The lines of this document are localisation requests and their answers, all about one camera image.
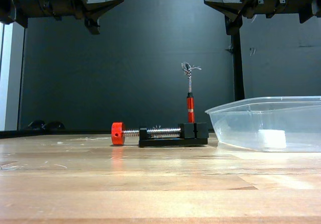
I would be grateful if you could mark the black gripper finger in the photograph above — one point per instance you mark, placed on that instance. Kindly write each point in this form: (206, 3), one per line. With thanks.
(105, 0)
(225, 1)

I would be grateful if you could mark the clear plastic container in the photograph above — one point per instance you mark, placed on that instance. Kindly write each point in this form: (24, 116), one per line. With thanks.
(238, 128)

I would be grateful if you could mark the black vise, red knob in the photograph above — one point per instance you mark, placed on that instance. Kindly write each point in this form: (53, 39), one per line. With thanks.
(195, 133)

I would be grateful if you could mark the small white block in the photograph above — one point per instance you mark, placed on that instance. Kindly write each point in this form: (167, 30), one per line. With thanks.
(272, 138)

